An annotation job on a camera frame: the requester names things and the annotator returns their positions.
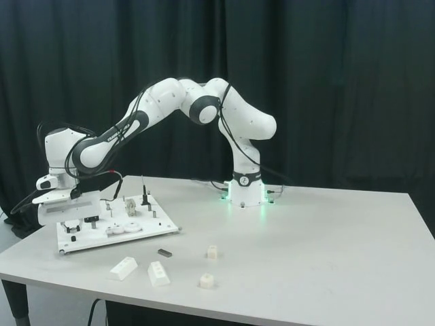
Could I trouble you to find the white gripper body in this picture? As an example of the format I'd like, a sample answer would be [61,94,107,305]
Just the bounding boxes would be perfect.
[36,196,102,226]

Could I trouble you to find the flat white mounting plate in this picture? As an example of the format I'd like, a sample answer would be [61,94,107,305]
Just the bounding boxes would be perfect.
[31,189,74,205]

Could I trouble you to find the thin black rod red tag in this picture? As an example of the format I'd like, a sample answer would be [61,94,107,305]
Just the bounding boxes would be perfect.
[108,169,125,203]

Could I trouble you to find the white peg holder block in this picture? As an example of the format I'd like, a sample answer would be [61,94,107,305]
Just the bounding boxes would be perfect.
[147,261,172,287]
[109,256,139,281]

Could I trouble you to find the white task board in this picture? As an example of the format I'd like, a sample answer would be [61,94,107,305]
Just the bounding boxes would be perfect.
[56,194,181,255]

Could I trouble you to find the black table leg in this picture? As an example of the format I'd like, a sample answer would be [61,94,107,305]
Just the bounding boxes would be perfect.
[1,279,29,326]

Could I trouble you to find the black box under table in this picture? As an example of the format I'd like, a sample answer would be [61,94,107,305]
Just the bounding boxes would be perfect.
[105,300,218,326]

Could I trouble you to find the black curtain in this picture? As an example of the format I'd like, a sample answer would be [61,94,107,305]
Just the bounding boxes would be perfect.
[0,0,435,235]

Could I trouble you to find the silver wrist ring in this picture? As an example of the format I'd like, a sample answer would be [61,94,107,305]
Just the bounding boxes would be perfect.
[49,168,79,187]

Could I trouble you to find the small white camera box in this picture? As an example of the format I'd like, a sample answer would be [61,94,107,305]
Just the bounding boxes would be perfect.
[35,175,58,192]

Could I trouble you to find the black plug with thin cable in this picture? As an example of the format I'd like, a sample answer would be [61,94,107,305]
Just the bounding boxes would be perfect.
[140,175,152,210]

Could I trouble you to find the black floor cable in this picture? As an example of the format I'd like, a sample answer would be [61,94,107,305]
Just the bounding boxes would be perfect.
[89,297,107,326]

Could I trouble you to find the black cables at robot foot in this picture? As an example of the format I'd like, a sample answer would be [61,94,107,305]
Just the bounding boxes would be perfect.
[192,177,232,192]

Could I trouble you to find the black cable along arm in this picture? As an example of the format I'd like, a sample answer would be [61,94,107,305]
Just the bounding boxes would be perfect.
[10,83,236,218]

